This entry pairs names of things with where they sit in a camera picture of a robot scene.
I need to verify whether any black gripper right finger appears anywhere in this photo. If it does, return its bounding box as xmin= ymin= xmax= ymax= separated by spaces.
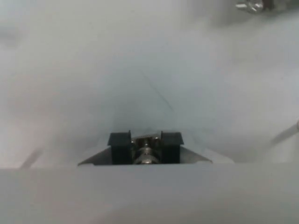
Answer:
xmin=160 ymin=130 xmax=214 ymax=165

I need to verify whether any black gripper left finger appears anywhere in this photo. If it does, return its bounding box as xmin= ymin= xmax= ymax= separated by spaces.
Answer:
xmin=77 ymin=130 xmax=134 ymax=166

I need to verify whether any white task board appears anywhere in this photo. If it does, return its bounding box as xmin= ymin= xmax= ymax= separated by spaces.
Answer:
xmin=0 ymin=0 xmax=299 ymax=169

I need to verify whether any metal BNC plug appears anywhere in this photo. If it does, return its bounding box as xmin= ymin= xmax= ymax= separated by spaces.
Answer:
xmin=133 ymin=147 xmax=162 ymax=165

